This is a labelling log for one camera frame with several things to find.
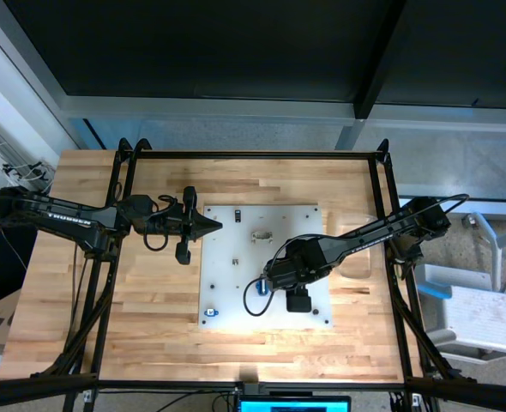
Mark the black upright post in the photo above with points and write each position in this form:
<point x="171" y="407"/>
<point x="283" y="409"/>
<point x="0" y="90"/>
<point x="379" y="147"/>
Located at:
<point x="373" y="64"/>

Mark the white step stool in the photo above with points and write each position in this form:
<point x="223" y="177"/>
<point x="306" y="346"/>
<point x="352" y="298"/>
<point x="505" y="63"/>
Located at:
<point x="484" y="313"/>

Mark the black table frame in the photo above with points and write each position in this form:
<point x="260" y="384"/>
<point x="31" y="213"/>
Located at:
<point x="253" y="154"/>

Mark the small black socket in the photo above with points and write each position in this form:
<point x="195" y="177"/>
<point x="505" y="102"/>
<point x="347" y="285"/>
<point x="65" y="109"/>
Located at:
<point x="237" y="216"/>

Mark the clear plastic tub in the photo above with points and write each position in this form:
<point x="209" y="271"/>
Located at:
<point x="356" y="270"/>

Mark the small black camera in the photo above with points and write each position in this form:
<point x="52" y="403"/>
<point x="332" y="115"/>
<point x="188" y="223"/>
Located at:
<point x="251" y="386"/>

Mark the laptop screen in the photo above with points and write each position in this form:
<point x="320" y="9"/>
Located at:
<point x="291" y="405"/>

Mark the white board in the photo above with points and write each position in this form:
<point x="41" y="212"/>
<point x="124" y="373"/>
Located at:
<point x="236" y="309"/>

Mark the beige connector housing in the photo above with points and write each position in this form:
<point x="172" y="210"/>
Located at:
<point x="261" y="237"/>

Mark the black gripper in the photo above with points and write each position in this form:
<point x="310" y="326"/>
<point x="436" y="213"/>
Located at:
<point x="298" y="300"/>
<point x="186" y="223"/>

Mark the blue square holder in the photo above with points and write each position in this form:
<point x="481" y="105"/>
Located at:
<point x="216" y="313"/>

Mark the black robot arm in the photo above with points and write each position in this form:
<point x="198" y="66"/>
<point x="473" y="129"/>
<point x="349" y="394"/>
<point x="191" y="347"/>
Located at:
<point x="64" y="219"/>
<point x="364" y="240"/>

